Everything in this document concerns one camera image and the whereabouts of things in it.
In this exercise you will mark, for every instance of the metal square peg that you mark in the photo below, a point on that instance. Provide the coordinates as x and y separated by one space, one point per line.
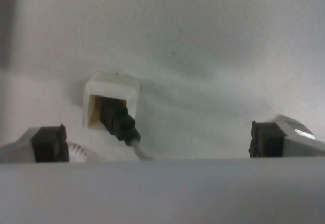
295 127

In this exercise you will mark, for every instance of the white gear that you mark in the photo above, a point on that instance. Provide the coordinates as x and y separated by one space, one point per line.
77 153

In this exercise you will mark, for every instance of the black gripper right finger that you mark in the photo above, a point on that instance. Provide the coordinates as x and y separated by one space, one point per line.
269 142

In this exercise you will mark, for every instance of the black USB plug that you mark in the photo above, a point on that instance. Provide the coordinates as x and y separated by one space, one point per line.
121 122

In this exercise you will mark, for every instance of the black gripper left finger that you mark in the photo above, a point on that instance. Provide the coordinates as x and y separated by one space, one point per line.
48 145

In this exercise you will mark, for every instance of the white plug holder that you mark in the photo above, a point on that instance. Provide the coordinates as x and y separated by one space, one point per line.
111 85

